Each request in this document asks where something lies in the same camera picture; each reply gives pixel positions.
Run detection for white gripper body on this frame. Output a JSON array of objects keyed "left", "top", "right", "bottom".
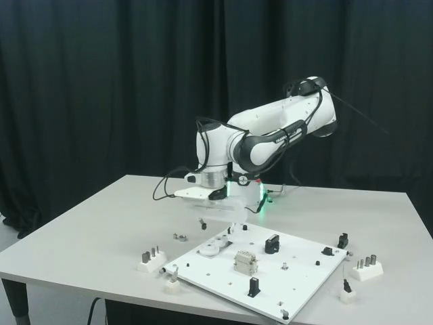
[{"left": 183, "top": 198, "right": 246, "bottom": 224}]

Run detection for flat white mounting plate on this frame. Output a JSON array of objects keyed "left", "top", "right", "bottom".
[{"left": 174, "top": 187, "right": 212, "bottom": 199}]

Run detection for beige waterproof plug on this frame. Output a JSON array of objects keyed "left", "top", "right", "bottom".
[{"left": 233, "top": 250, "right": 260, "bottom": 274}]

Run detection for white task board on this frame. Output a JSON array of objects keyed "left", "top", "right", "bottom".
[{"left": 163, "top": 223, "right": 352, "bottom": 322}]

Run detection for white square peg holder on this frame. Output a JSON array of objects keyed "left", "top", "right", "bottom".
[{"left": 136, "top": 251, "right": 169, "bottom": 274}]

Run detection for black Ethernet plug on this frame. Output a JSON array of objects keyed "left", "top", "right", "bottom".
[{"left": 341, "top": 264, "right": 352, "bottom": 294}]

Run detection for white round peg holder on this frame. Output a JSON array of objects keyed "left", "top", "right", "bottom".
[{"left": 350, "top": 262, "right": 385, "bottom": 282}]

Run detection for black curtain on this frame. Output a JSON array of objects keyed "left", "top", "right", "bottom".
[{"left": 0, "top": 0, "right": 433, "bottom": 240}]

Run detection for black table leg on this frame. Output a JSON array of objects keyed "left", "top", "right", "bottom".
[{"left": 1, "top": 279, "right": 28, "bottom": 325}]

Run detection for grey base cable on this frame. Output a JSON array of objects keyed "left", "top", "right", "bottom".
[{"left": 266, "top": 183, "right": 289, "bottom": 197}]

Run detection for black looping wrist cable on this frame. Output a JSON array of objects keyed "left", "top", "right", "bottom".
[{"left": 152, "top": 165, "right": 204, "bottom": 201}]

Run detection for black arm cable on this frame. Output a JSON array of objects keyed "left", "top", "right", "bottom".
[{"left": 195, "top": 77, "right": 331, "bottom": 170}]

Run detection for black cable under table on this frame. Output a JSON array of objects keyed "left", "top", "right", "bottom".
[{"left": 88, "top": 297, "right": 106, "bottom": 325}]

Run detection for thin black trailing cable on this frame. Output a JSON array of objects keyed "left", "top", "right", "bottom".
[{"left": 323, "top": 87, "right": 390, "bottom": 135}]

